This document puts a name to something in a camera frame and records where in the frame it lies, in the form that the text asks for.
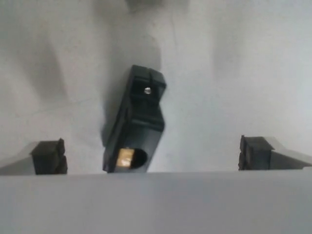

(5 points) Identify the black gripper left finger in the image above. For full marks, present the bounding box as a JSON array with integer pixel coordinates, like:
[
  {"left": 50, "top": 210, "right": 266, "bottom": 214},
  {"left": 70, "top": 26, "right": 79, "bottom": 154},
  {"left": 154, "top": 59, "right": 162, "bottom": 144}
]
[{"left": 0, "top": 138, "right": 68, "bottom": 176}]

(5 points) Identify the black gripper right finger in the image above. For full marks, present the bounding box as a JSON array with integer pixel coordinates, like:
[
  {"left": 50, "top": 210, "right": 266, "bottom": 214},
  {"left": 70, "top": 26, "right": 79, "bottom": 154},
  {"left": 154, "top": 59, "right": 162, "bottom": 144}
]
[{"left": 238, "top": 134, "right": 312, "bottom": 172}]

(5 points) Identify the black D-SUB plug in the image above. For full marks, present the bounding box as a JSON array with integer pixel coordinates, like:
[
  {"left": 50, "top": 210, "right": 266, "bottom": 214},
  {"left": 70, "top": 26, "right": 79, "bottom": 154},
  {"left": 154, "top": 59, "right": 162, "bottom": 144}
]
[{"left": 101, "top": 64, "right": 169, "bottom": 175}]

